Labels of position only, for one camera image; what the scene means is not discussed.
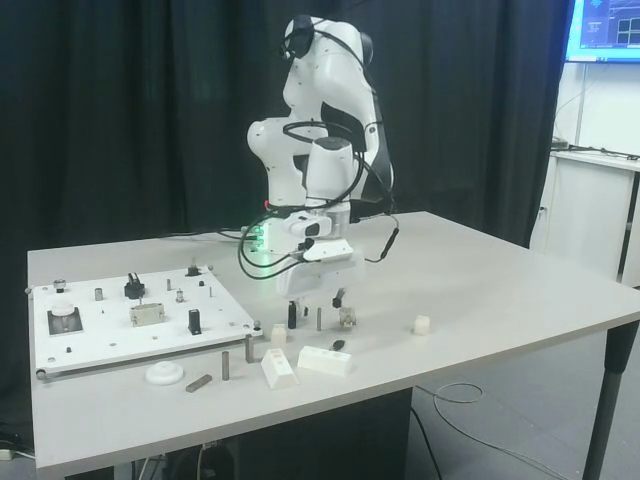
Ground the grey cable on floor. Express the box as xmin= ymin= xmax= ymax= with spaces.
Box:
xmin=410 ymin=382 xmax=489 ymax=480

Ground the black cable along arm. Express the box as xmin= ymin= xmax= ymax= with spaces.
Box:
xmin=281 ymin=14 xmax=397 ymax=221

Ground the white wedge-shaped holder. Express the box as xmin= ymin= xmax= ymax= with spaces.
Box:
xmin=260 ymin=347 xmax=301 ymax=389

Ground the black D-SUB plug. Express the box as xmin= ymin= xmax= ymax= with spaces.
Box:
xmin=122 ymin=272 xmax=147 ymax=302

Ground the black curtain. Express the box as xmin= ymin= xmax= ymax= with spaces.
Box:
xmin=0 ymin=0 xmax=574 ymax=471

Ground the thin black rod on wire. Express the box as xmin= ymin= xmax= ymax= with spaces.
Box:
xmin=378 ymin=227 xmax=401 ymax=262

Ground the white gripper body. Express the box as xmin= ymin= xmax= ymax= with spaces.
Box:
xmin=276 ymin=255 xmax=367 ymax=301

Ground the white cabinet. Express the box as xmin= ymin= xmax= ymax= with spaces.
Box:
xmin=528 ymin=147 xmax=640 ymax=290

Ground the blue screen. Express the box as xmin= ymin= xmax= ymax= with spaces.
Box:
xmin=563 ymin=0 xmax=640 ymax=65

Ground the grey table leg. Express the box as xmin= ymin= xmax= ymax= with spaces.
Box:
xmin=594 ymin=319 xmax=637 ymax=480

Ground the black looped cable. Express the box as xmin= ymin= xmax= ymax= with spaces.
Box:
xmin=236 ymin=202 xmax=309 ymax=279

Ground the long white holder with holes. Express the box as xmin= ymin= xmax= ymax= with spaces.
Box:
xmin=296 ymin=344 xmax=356 ymax=377

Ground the white large gear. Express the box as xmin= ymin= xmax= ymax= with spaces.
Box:
xmin=144 ymin=361 xmax=187 ymax=388

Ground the white task board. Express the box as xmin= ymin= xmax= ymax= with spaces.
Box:
xmin=24 ymin=263 xmax=265 ymax=381

